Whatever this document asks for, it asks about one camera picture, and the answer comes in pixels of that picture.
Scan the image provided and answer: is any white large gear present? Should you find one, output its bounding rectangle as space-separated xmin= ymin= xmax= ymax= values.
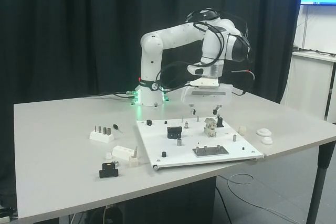
xmin=256 ymin=127 xmax=274 ymax=138

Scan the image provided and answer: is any white four-hole peg holder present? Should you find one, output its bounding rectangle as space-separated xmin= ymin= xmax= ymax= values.
xmin=89 ymin=129 xmax=115 ymax=144

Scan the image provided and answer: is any black cabinet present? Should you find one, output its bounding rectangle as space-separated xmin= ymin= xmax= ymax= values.
xmin=59 ymin=175 xmax=218 ymax=224

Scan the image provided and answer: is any black curtain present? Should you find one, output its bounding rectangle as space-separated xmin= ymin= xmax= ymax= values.
xmin=0 ymin=0 xmax=307 ymax=209

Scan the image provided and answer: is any black D-SUB plug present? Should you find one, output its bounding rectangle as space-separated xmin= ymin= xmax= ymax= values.
xmin=99 ymin=162 xmax=119 ymax=178

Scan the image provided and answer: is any black looped wrist cable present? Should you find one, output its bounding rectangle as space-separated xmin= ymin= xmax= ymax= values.
xmin=154 ymin=62 xmax=195 ymax=93

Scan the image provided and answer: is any grey waterproof plug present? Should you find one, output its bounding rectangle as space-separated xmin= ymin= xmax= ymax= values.
xmin=204 ymin=117 xmax=218 ymax=132

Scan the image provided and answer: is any white empty peg holder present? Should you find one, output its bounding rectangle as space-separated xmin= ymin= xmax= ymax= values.
xmin=112 ymin=145 xmax=132 ymax=157

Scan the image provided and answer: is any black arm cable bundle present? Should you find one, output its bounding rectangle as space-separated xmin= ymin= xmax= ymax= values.
xmin=185 ymin=10 xmax=253 ymax=63

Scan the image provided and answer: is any white cabinet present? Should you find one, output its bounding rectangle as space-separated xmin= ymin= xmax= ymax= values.
xmin=279 ymin=50 xmax=336 ymax=124

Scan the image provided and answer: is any black table leg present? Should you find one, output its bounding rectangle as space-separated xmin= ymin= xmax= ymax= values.
xmin=306 ymin=140 xmax=333 ymax=224

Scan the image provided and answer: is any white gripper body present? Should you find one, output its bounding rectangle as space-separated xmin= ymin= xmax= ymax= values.
xmin=181 ymin=83 xmax=234 ymax=107

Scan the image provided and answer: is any grey floor cable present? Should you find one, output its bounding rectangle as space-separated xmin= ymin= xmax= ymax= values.
xmin=217 ymin=173 xmax=316 ymax=224

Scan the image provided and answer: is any white task board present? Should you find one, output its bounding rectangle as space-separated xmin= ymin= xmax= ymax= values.
xmin=136 ymin=118 xmax=265 ymax=171

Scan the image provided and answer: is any black base cable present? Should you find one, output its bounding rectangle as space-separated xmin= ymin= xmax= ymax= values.
xmin=89 ymin=91 xmax=140 ymax=101

